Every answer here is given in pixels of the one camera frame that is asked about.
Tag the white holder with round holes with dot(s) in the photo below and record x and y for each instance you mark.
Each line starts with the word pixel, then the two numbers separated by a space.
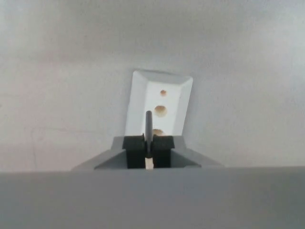
pixel 166 105

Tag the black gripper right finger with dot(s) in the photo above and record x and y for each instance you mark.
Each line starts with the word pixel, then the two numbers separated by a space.
pixel 162 145

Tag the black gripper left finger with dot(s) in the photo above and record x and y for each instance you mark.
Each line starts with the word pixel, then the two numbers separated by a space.
pixel 133 145

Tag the metal round peg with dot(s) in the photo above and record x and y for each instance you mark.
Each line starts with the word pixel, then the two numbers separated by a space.
pixel 148 126

